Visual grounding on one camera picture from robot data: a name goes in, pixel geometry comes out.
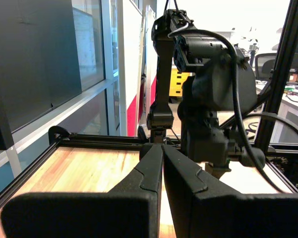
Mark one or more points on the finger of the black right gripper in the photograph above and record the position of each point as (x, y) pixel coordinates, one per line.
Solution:
(219, 171)

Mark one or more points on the black office chair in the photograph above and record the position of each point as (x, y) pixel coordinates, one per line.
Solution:
(264, 65)

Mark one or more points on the white window frame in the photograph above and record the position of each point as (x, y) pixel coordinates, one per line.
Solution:
(64, 105)

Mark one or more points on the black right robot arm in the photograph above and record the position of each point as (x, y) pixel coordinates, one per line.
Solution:
(221, 81)

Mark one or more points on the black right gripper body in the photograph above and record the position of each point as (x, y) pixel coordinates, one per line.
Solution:
(253, 157)

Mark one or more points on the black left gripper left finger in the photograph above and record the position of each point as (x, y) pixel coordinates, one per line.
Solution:
(77, 215)

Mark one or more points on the yellow drawer cabinet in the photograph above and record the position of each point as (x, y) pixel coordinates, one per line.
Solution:
(180, 85)

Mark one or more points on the grey office desk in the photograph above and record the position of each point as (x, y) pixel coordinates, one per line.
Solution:
(295, 109)

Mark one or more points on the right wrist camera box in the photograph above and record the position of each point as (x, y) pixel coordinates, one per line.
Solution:
(206, 146)

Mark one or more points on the black aluminium frame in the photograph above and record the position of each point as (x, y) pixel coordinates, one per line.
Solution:
(276, 86)

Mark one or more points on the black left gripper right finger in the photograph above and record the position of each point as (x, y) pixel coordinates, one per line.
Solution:
(238, 215)

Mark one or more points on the black frame corner bracket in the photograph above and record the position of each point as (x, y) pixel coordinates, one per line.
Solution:
(59, 134)

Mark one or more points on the dark grey backdrop panel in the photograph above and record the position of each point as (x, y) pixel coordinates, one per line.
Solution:
(34, 62)

